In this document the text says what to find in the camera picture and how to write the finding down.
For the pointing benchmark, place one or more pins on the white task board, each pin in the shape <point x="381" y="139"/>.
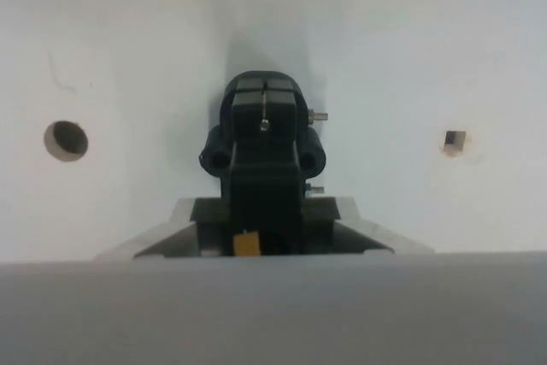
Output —
<point x="128" y="61"/>

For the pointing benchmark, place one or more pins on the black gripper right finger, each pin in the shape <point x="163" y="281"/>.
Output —
<point x="318" y="226"/>

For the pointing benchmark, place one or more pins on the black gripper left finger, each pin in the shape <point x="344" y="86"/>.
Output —
<point x="211" y="228"/>

